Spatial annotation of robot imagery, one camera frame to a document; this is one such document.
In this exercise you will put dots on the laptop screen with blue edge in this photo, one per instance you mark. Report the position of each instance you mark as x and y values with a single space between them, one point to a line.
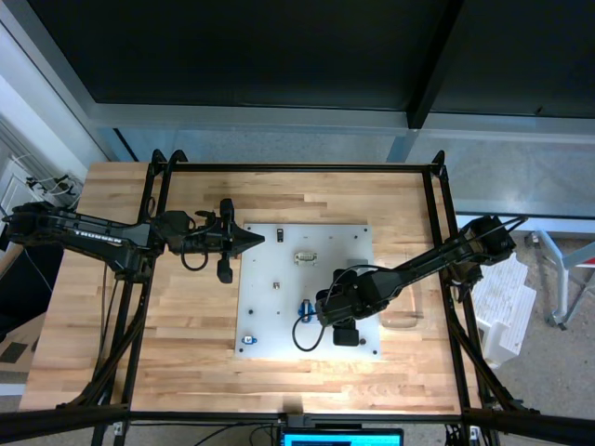
339 439

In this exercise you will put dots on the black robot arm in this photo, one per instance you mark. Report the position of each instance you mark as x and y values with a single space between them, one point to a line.
100 234
418 265

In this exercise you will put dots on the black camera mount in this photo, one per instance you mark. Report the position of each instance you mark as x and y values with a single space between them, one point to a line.
296 420

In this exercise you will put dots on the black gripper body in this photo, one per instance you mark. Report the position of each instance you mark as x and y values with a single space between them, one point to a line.
346 337
226 237

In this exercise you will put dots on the white board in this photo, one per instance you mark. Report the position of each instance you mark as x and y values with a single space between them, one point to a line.
279 334

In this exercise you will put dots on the small black connector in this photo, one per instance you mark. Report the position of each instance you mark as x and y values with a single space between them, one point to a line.
280 235

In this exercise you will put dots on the grey connector housing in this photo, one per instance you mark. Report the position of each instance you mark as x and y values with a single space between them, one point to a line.
305 258

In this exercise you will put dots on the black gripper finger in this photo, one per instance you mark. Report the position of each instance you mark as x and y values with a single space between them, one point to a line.
244 244
244 233

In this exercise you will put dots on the small blue base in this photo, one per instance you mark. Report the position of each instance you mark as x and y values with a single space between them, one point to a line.
243 341

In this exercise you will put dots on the power strip with plugs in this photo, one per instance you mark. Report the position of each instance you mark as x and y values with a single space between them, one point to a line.
46 186

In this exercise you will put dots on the clamp insert block with screw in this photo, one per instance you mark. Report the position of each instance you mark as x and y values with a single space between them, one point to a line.
306 308

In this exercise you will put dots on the grey metal stand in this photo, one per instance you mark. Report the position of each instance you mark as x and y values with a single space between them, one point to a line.
563 288

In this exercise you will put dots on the cardboard box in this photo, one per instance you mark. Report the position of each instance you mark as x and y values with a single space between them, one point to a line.
18 334

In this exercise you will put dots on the blue round clamp mount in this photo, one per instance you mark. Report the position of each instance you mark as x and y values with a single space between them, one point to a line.
300 309

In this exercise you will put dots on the black metal frame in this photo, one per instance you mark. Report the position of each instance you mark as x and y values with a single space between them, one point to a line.
60 418

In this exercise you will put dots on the silver corner bracket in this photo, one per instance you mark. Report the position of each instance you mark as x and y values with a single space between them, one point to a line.
119 428
475 432

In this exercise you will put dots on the clear plastic tub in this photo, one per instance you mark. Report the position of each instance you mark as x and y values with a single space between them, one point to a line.
400 318

